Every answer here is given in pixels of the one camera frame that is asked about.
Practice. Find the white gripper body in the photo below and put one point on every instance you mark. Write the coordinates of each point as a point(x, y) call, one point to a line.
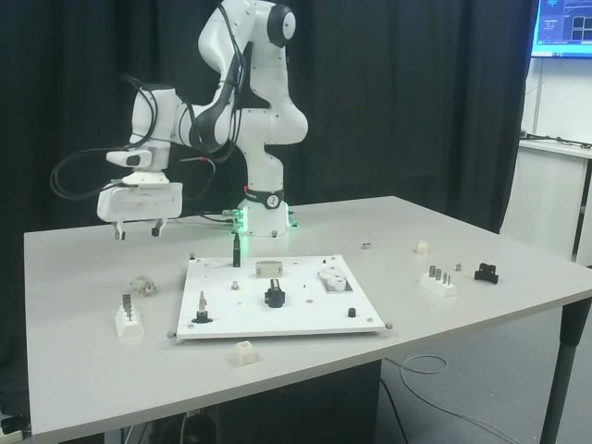
point(139, 201)

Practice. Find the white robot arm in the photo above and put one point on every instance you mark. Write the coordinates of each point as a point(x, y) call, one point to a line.
point(273, 115)

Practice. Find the metal square peg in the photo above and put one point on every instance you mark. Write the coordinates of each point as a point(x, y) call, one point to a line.
point(127, 305)

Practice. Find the white holder with holes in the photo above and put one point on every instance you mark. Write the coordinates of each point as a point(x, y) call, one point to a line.
point(437, 287)
point(129, 328)

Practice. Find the metal BNC plug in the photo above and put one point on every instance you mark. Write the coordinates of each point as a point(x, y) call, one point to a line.
point(236, 285)

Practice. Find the white task board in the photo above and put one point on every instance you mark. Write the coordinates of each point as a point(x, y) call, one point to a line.
point(259, 314)

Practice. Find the black USB plug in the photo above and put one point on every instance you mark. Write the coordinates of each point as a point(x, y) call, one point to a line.
point(275, 296)

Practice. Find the small white holder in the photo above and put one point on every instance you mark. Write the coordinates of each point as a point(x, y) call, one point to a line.
point(242, 355)
point(422, 247)

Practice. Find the white medium gear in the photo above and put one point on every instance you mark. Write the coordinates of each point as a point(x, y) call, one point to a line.
point(328, 273)

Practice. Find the white large gear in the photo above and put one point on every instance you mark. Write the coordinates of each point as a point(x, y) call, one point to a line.
point(339, 282)

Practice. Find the metal bolt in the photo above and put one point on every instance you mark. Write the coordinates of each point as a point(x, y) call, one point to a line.
point(366, 245)

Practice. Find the black round knob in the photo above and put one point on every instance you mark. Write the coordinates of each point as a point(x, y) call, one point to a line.
point(352, 312)

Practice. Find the black box under table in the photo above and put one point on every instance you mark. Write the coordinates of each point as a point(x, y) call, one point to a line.
point(300, 407)

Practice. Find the black curtain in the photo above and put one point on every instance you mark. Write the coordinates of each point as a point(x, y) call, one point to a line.
point(393, 92)

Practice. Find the metal round peg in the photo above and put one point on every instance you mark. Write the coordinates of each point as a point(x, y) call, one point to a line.
point(434, 273)

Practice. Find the black D-SUB plug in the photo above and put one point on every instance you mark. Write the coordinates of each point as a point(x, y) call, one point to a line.
point(486, 273)

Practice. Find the white cabinet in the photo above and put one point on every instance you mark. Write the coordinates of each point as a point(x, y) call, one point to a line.
point(546, 199)

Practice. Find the black table leg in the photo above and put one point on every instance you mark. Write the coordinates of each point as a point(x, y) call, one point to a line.
point(562, 370)

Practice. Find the blue screen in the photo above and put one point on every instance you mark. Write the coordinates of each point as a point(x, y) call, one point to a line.
point(562, 28)

